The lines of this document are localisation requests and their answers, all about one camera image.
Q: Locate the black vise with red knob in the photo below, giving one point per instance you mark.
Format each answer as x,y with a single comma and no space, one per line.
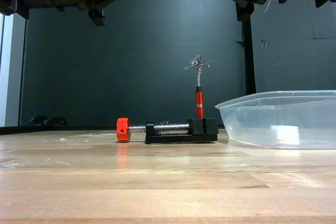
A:
181,136

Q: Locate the clear plastic tub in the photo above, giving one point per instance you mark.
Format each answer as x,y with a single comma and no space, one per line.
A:
275,129

